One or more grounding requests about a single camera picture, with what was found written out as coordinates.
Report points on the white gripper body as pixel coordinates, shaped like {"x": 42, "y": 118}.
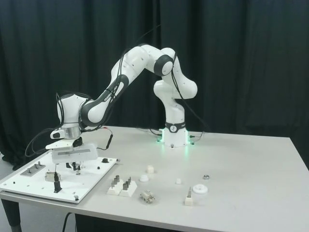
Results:
{"x": 82, "y": 155}

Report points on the metal BNC plug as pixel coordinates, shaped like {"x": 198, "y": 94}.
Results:
{"x": 77, "y": 172}

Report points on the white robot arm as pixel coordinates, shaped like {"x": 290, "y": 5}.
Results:
{"x": 173, "y": 113}

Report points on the black D-SUB plug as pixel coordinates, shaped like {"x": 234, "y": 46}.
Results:
{"x": 68, "y": 165}

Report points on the metal round peg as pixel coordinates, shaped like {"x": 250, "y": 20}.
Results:
{"x": 117, "y": 178}
{"x": 112, "y": 183}

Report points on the white peg holder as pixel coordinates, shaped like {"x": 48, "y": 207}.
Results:
{"x": 129, "y": 192}
{"x": 113, "y": 191}

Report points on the white task board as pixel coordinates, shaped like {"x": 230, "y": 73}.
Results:
{"x": 36, "y": 191}

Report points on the white medium gear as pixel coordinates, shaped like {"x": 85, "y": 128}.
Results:
{"x": 143, "y": 178}

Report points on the white hexagonal holder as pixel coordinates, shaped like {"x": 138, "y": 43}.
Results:
{"x": 150, "y": 169}

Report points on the beige waterproof plug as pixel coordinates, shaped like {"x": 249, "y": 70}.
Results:
{"x": 147, "y": 195}

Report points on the black table leg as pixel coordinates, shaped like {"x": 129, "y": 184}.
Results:
{"x": 12, "y": 215}

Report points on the white small gear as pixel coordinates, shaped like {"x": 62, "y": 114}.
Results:
{"x": 178, "y": 181}

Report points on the white holder with metal pin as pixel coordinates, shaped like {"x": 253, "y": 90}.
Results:
{"x": 188, "y": 201}

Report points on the white large gear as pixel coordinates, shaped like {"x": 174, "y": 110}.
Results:
{"x": 200, "y": 189}

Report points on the metal nut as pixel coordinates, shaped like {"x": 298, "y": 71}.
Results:
{"x": 205, "y": 177}

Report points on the black curtain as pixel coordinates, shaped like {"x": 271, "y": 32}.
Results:
{"x": 241, "y": 60}

